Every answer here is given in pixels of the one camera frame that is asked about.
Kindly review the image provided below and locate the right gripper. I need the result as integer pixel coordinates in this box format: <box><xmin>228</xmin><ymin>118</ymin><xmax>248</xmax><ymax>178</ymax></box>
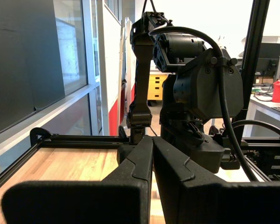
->
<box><xmin>161</xmin><ymin>121</ymin><xmax>240</xmax><ymax>175</ymax></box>

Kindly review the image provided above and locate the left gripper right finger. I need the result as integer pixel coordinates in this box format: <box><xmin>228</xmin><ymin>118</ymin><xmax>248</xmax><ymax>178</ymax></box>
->
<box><xmin>153</xmin><ymin>136</ymin><xmax>280</xmax><ymax>224</ymax></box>

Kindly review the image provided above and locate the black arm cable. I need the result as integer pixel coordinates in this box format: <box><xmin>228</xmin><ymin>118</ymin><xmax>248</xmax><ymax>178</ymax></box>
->
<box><xmin>149</xmin><ymin>25</ymin><xmax>259</xmax><ymax>182</ymax></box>

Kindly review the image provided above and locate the window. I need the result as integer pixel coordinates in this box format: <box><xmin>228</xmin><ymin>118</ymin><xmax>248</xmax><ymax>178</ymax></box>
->
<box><xmin>53</xmin><ymin>0</ymin><xmax>101</xmax><ymax>96</ymax></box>

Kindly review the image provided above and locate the white desk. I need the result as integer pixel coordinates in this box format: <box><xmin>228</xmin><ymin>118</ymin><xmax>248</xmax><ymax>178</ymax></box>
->
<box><xmin>242</xmin><ymin>92</ymin><xmax>280</xmax><ymax>139</ymax></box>

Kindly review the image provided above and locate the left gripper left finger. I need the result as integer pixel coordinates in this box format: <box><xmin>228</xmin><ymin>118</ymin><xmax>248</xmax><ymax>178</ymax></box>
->
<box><xmin>0</xmin><ymin>135</ymin><xmax>154</xmax><ymax>224</ymax></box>

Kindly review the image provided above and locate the yellow drawer cabinet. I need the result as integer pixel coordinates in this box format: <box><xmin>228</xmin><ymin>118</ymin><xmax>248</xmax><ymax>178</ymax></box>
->
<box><xmin>147</xmin><ymin>73</ymin><xmax>169</xmax><ymax>101</ymax></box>

